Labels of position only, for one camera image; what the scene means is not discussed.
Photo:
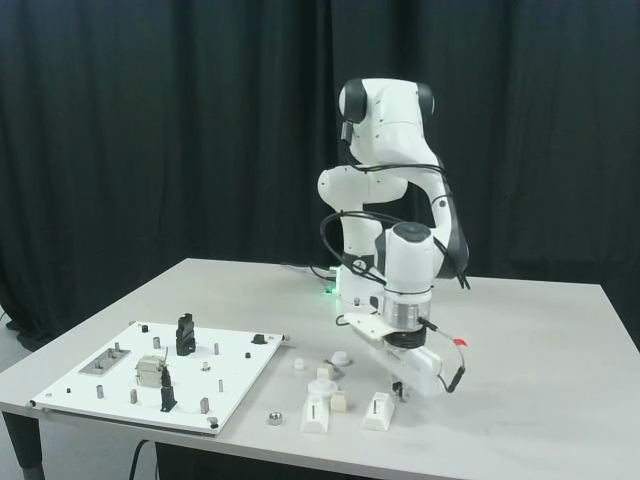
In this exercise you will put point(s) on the grey waterproof plug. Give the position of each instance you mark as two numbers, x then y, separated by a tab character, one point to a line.
147	370

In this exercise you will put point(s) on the small cream block holder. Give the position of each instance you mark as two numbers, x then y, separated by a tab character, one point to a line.
324	374
339	402

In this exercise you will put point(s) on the large metal square peg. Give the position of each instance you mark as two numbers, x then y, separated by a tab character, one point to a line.
204	405

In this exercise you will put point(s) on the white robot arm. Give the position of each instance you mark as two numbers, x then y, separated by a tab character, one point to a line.
390	115

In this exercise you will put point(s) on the dark table leg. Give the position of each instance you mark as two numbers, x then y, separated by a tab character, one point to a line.
27	450

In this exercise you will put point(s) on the metal nut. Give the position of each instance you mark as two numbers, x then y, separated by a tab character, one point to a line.
273	418

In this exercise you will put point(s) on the white medium gear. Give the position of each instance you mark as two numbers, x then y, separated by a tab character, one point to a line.
341	359

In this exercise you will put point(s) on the white large gear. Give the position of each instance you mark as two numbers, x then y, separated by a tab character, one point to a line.
322	387

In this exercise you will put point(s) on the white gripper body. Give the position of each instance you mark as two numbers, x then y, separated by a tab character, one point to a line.
417	372

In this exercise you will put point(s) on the black D-SUB plug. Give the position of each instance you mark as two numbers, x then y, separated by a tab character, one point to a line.
185	335

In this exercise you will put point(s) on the black curtains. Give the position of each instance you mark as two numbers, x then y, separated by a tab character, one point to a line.
150	125

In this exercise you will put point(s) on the white peg holder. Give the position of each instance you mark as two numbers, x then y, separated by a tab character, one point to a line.
315	420
378	417

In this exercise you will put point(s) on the white task board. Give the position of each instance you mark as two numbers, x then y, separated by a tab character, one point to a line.
235	380

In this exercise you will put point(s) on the flat white mounting plate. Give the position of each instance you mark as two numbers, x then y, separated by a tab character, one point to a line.
367	325

